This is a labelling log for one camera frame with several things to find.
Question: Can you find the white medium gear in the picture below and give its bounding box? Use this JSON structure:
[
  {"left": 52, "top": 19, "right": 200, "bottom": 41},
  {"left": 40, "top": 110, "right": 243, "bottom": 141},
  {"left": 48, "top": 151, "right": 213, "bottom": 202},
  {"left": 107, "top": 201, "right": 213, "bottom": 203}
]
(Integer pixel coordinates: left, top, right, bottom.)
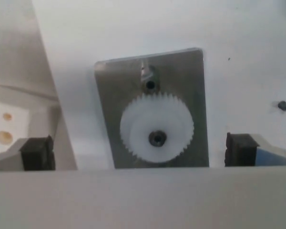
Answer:
[{"left": 120, "top": 92, "right": 195, "bottom": 163}]

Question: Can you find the white holder with holes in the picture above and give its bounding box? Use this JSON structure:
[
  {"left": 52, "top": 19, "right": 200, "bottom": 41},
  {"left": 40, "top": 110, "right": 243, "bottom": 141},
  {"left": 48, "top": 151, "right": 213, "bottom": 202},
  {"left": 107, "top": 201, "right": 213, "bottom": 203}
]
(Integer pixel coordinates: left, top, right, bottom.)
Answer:
[{"left": 0, "top": 83, "right": 61, "bottom": 146}]

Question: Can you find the white task board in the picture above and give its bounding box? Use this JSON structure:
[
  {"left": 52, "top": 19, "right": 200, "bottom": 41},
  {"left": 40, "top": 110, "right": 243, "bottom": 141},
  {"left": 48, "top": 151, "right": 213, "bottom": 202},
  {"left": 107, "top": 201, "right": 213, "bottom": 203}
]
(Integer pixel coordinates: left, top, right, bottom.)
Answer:
[{"left": 31, "top": 0, "right": 286, "bottom": 171}]

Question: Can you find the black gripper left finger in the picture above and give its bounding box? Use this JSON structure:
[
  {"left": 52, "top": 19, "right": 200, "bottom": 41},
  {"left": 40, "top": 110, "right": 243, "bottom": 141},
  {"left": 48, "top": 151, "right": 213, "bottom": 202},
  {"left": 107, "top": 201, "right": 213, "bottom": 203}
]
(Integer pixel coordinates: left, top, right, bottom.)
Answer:
[{"left": 0, "top": 135, "right": 56, "bottom": 172}]

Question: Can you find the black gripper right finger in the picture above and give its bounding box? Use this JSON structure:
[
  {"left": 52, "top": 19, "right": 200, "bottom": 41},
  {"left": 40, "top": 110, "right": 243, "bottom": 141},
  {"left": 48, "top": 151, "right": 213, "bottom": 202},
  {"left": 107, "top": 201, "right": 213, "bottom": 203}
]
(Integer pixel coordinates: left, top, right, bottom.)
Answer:
[{"left": 225, "top": 132, "right": 286, "bottom": 167}]

